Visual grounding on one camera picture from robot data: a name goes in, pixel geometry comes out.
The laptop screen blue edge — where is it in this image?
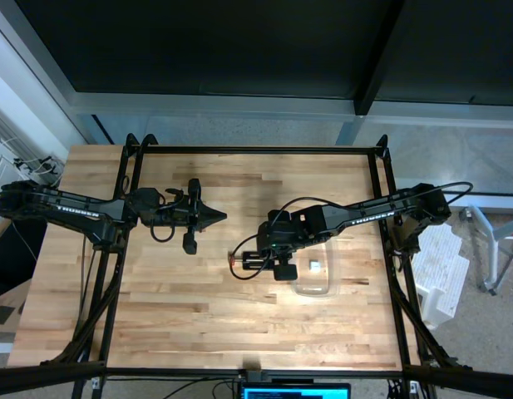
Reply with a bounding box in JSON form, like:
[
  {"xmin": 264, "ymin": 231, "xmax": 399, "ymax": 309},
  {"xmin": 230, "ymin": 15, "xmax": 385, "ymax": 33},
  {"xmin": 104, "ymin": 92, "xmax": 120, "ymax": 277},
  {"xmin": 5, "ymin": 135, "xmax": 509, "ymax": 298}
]
[{"xmin": 239, "ymin": 382, "xmax": 352, "ymax": 399}]

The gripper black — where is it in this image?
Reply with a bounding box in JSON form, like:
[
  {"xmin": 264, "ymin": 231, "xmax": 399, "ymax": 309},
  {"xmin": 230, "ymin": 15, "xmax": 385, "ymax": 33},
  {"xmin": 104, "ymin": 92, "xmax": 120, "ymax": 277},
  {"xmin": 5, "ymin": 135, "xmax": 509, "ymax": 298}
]
[
  {"xmin": 172, "ymin": 178, "xmax": 229, "ymax": 256},
  {"xmin": 266, "ymin": 209, "xmax": 300, "ymax": 282}
]

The brown cardboard box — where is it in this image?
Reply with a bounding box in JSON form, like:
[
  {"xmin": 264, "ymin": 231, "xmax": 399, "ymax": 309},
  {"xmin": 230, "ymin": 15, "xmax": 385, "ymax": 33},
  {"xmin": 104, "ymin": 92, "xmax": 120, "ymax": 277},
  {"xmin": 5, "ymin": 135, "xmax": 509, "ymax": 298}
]
[{"xmin": 0, "ymin": 277, "xmax": 33, "ymax": 334}]

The black white cable bundle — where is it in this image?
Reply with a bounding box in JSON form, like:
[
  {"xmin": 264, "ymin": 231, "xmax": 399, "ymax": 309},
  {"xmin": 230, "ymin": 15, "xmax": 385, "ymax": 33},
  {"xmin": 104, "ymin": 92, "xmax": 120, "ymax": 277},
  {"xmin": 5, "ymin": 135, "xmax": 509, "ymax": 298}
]
[{"xmin": 11, "ymin": 155, "xmax": 61, "ymax": 176}]

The clear plastic container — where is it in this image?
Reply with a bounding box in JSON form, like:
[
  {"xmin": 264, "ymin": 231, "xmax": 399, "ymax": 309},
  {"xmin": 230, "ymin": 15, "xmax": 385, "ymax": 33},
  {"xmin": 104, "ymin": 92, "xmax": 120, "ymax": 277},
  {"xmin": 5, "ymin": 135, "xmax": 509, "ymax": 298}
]
[{"xmin": 290, "ymin": 239, "xmax": 341, "ymax": 298}]

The black metal frame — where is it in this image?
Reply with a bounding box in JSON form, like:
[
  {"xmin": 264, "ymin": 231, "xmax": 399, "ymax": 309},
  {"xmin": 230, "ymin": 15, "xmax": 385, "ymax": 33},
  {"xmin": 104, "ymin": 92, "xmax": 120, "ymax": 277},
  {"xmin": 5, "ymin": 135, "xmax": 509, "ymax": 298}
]
[{"xmin": 0, "ymin": 132, "xmax": 513, "ymax": 399}]

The black mini vise orange knob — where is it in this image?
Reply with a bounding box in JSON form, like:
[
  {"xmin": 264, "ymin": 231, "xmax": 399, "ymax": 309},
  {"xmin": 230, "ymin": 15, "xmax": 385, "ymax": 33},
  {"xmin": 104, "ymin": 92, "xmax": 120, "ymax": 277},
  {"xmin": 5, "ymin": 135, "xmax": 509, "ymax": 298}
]
[{"xmin": 228, "ymin": 250, "xmax": 278, "ymax": 272}]

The grey metal chair frame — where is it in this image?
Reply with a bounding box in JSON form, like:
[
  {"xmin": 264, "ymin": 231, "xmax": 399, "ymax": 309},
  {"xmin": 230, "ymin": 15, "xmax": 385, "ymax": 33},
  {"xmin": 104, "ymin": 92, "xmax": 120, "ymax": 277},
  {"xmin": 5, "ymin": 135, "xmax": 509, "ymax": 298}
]
[{"xmin": 461, "ymin": 204, "xmax": 513, "ymax": 297}]

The white foam block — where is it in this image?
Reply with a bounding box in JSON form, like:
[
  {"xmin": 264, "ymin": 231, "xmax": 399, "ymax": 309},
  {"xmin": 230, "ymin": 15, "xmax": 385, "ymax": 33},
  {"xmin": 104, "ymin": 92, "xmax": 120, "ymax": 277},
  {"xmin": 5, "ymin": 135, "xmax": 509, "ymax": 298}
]
[{"xmin": 412, "ymin": 226, "xmax": 470, "ymax": 332}]

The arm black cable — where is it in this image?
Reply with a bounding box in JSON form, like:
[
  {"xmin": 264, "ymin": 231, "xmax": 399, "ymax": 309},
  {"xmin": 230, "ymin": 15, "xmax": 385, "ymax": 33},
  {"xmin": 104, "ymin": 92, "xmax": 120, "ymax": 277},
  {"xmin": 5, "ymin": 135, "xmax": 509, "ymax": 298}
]
[
  {"xmin": 149, "ymin": 188, "xmax": 185, "ymax": 244},
  {"xmin": 228, "ymin": 196, "xmax": 337, "ymax": 281}
]

